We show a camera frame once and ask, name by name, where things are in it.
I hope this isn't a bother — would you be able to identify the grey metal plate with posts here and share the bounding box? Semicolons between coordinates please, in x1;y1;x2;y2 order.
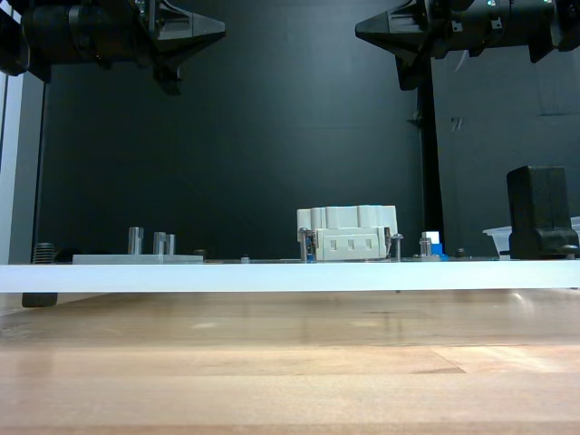
72;225;204;265

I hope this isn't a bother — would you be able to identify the black connector housing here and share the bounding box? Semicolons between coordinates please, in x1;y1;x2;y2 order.
506;165;580;262

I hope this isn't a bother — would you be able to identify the grey connector socket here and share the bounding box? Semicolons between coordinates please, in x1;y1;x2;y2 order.
296;204;400;263

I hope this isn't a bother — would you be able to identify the grey threaded bolt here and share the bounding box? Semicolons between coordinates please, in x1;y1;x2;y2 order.
33;241;56;265

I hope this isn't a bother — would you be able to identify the white task board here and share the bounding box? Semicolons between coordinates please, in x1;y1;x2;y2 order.
0;260;580;295

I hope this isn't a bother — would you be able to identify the clear plastic tub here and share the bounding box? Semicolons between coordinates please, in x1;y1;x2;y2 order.
481;216;580;260

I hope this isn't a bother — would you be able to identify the black board foot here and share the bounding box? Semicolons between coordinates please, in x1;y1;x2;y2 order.
21;292;60;310

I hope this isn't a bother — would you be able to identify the blue clamp with white strap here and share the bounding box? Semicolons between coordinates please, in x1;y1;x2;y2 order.
420;229;449;263

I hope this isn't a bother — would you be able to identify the black aluminium frame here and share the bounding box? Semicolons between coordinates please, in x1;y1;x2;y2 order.
406;56;445;260

